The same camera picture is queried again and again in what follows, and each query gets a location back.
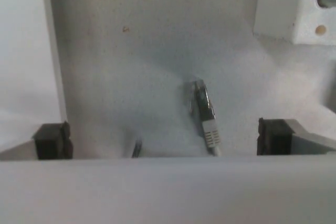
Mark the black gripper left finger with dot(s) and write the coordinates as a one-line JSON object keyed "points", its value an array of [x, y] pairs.
{"points": [[52, 142]]}

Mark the white holder with holes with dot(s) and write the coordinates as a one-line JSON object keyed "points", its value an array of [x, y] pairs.
{"points": [[294, 11]]}

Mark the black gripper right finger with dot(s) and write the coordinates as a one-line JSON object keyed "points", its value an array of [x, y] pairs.
{"points": [[275, 137]]}

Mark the white task board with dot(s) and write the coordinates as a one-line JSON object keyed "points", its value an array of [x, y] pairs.
{"points": [[23, 51]]}

